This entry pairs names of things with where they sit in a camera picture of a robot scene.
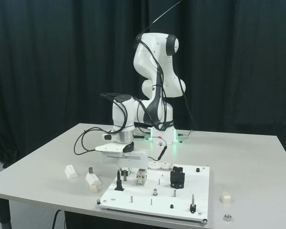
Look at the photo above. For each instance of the white medium gear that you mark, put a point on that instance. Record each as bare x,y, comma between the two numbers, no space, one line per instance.
165,165

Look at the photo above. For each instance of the white peg holder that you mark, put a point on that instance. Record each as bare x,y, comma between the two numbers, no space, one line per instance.
71,171
93,180

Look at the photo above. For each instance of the black D-SUB plug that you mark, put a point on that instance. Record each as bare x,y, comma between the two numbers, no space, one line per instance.
177,177

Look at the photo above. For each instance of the flat white wrist plate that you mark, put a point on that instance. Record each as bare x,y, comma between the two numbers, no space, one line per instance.
109,148

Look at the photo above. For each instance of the white large gear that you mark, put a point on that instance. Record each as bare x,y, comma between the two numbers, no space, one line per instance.
154,165

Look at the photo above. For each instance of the small white plug holder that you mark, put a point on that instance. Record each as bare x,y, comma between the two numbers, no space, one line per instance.
225,198

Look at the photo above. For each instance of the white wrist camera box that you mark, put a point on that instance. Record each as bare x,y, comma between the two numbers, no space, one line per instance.
107,137

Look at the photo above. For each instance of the black table leg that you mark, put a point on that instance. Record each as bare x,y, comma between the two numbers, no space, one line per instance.
2,212

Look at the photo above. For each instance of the thin black rod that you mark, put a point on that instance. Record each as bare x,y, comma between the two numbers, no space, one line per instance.
162,152

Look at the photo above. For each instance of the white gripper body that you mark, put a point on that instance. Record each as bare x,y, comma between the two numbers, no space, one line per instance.
131,164

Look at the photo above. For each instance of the black USB plug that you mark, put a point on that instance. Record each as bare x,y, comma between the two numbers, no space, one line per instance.
119,184

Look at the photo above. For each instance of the metal BNC plug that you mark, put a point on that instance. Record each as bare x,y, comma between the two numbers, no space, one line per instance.
155,192

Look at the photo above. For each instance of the metal bolt in black base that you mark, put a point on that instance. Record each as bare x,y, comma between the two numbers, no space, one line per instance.
193,205

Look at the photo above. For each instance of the white small gear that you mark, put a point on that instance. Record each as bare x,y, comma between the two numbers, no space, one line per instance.
171,165

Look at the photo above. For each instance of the black curtain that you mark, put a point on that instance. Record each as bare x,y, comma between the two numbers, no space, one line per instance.
50,59

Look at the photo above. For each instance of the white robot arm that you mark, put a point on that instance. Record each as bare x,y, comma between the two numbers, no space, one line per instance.
157,59

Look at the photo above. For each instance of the metal square peg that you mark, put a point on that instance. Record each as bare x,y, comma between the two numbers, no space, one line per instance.
90,170
126,177

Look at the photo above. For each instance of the white task board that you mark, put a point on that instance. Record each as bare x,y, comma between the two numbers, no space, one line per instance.
143,210

